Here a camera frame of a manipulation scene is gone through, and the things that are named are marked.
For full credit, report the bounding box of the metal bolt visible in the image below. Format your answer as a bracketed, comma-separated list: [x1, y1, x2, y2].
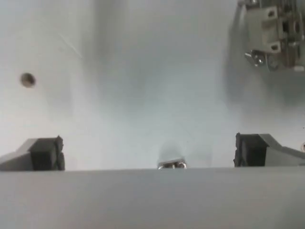
[156, 156, 188, 170]

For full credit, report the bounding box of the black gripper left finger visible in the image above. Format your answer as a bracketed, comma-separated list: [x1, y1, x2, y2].
[0, 135, 65, 171]

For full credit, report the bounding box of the beige connector socket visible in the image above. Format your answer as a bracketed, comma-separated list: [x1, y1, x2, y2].
[230, 0, 305, 72]

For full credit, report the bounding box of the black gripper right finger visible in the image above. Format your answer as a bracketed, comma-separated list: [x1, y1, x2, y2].
[234, 132, 305, 167]

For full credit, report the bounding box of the white task board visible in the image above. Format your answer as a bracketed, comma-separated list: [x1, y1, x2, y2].
[0, 0, 305, 171]

